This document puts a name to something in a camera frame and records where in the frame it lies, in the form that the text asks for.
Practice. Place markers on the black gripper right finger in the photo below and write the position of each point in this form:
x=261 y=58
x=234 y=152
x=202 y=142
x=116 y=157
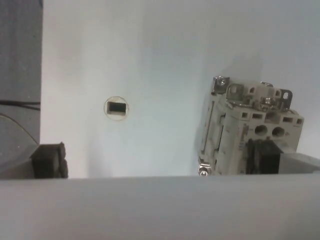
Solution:
x=267 y=160

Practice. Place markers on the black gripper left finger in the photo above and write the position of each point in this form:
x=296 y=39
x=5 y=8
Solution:
x=50 y=162

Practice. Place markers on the grey waterproof plug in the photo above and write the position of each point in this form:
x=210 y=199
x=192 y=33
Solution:
x=265 y=125

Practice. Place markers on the white task board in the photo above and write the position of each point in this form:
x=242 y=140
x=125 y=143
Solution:
x=162 y=50

